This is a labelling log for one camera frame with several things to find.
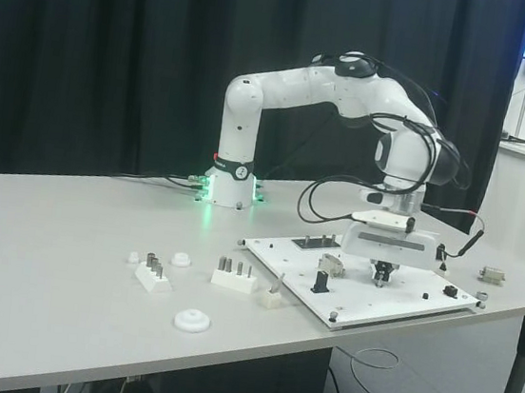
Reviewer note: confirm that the metal BNC plug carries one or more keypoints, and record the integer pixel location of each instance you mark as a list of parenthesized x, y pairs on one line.
[(381, 279)]

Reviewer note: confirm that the white small gear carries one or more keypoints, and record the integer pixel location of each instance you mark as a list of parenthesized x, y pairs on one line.
[(132, 258)]

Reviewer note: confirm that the white round peg holder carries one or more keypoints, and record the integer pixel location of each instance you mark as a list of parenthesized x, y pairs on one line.
[(155, 286)]

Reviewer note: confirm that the medium metal square peg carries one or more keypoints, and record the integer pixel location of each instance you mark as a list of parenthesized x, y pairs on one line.
[(230, 266)]

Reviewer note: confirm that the metal hex bolt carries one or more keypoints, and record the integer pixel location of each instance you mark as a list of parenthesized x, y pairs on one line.
[(483, 296)]

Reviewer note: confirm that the thin metal square peg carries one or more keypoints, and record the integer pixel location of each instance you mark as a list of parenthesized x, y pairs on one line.
[(249, 272)]

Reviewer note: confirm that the black D-SUB plug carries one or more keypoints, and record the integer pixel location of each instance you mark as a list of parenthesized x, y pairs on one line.
[(442, 253)]

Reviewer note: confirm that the medium metal round peg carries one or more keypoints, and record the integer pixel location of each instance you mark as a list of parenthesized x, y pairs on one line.
[(154, 266)]

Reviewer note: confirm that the large metal round peg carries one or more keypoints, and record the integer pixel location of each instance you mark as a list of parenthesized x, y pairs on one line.
[(150, 259)]

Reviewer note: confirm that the small white plug holder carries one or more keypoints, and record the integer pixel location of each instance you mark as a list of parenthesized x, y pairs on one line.
[(270, 301), (445, 272)]

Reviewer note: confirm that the metal USB plug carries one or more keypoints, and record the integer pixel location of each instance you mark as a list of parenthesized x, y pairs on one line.
[(277, 284)]

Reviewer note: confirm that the black curtain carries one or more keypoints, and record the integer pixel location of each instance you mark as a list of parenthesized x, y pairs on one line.
[(118, 44)]

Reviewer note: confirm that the beige waterproof plug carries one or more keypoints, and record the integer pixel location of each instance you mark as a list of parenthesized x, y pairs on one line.
[(487, 273)]

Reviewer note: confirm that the thin metal round peg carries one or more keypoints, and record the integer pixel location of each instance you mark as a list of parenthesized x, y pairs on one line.
[(160, 274)]

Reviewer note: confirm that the white task board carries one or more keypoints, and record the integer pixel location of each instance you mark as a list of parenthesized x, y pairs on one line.
[(397, 306)]

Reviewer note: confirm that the large metal square peg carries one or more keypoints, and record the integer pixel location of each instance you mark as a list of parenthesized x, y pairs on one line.
[(223, 264)]

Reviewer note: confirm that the white large gear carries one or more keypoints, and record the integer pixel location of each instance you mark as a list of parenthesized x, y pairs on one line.
[(182, 324)]

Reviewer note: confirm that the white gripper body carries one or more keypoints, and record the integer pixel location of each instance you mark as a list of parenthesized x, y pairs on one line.
[(394, 254)]

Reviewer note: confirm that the white medium gear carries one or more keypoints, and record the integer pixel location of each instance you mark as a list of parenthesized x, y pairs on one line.
[(180, 260)]

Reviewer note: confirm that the white square peg holder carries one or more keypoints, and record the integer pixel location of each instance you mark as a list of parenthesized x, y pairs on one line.
[(232, 283)]

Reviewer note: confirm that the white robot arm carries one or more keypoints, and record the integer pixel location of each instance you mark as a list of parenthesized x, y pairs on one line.
[(240, 126)]

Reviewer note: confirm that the small metal round peg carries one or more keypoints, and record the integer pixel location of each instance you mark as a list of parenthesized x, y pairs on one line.
[(157, 271)]

